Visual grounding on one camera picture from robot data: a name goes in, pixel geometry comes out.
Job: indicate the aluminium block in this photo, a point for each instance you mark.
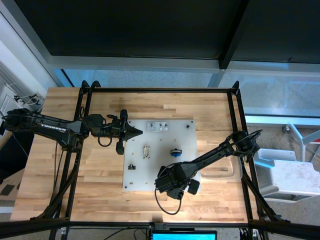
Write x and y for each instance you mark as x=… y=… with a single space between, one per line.
x=156 y=129

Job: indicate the small black camera mount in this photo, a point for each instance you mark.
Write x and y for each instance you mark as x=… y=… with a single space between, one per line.
x=160 y=225

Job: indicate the blue and black connector socket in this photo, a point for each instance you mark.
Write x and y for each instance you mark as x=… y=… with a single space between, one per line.
x=176 y=153

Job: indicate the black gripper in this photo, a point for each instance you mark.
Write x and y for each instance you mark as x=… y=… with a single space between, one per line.
x=122 y=130
x=193 y=187

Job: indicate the small black clamp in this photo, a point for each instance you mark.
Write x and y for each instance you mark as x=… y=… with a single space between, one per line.
x=131 y=167

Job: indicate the clear plastic tub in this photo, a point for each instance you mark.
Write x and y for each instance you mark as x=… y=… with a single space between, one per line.
x=220 y=172

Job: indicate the white plastic board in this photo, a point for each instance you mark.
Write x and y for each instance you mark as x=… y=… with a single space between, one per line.
x=145 y=180

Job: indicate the black upright post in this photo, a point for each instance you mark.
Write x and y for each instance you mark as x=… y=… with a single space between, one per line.
x=232 y=37

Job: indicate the black metal frame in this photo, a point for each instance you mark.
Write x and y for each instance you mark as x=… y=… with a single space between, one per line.
x=160 y=90

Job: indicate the black flat pad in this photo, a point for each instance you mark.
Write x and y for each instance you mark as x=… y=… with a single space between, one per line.
x=7 y=190

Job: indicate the white plastic step stool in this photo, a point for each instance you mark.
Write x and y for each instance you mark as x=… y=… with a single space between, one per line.
x=290 y=175

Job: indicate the white tubular metal stand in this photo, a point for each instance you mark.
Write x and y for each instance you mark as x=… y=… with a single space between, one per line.
x=303 y=152

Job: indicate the beige connector housing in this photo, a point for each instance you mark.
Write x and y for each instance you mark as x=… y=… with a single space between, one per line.
x=146 y=152

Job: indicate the blue screen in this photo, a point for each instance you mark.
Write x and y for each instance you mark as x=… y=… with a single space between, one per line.
x=182 y=236

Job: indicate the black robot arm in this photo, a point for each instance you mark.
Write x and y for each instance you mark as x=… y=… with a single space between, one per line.
x=212 y=153
x=53 y=127

